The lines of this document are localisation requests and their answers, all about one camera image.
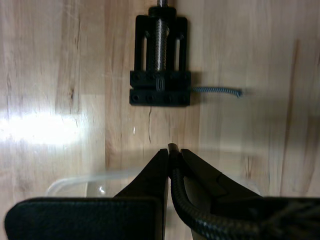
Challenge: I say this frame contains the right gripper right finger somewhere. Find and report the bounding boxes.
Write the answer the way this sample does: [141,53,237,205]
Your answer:
[180,148,320,220]

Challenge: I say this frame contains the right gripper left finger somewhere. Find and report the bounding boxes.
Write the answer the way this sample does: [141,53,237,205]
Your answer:
[4,148,169,240]

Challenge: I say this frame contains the USB-C plug with braided cable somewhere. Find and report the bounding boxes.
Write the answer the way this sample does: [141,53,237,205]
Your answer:
[167,142,320,240]

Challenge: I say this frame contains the clear plastic tub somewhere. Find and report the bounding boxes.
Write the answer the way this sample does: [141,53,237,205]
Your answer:
[45,147,262,240]

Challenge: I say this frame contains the black vise with red knob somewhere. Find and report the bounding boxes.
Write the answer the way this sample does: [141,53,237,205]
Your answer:
[129,0,192,108]

